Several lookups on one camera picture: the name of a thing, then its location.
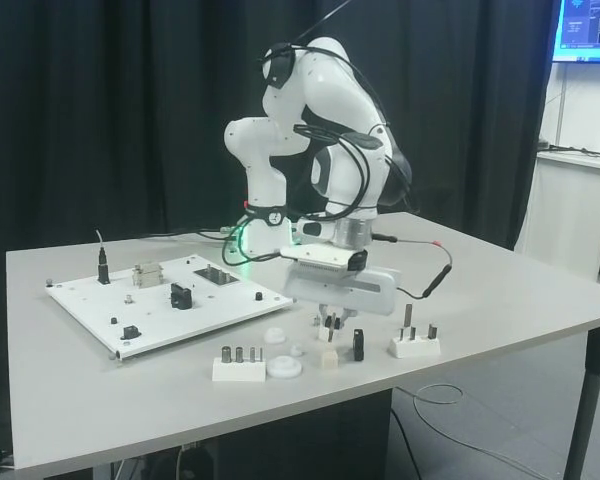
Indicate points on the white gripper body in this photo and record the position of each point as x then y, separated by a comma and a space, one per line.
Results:
330, 290

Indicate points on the translucent Ethernet plug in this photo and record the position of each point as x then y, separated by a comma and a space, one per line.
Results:
333, 324

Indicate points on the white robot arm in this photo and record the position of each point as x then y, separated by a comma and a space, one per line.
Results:
275, 150

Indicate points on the white Ethernet plug holder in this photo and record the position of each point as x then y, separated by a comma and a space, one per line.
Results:
324, 335

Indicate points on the black D-SUB plug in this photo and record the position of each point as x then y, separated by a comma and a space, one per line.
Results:
358, 345

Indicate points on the white small gear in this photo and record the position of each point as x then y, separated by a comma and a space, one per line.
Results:
296, 350

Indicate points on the cream holder block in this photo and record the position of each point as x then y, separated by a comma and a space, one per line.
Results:
330, 361

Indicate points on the white medium gear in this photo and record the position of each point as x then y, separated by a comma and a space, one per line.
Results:
275, 336

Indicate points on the tall metal square peg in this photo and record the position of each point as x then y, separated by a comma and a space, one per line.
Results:
408, 320

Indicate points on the white large gear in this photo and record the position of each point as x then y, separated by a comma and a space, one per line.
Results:
285, 367

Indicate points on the white square peg holder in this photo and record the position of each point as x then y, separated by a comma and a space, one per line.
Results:
415, 347

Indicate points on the small metal round peg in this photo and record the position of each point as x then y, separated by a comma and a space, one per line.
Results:
253, 354

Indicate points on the wide metal square peg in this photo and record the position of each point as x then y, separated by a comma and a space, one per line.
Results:
433, 332

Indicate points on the medium metal round peg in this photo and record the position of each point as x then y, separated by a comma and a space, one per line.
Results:
240, 353

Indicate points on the white round peg holder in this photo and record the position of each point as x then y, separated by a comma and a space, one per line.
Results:
237, 371

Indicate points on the large metal round peg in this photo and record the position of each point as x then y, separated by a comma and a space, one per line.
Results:
227, 353

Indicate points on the white task board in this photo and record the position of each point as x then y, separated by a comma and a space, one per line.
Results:
180, 320

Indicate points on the white cabinet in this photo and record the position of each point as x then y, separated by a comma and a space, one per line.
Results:
570, 215

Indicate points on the grey table leg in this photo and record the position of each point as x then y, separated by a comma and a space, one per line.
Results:
587, 400

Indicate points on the black curtains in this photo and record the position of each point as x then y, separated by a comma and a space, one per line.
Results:
105, 110

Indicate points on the blue screen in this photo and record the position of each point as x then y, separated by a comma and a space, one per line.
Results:
587, 30

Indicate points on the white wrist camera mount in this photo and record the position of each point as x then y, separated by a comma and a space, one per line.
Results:
320, 256

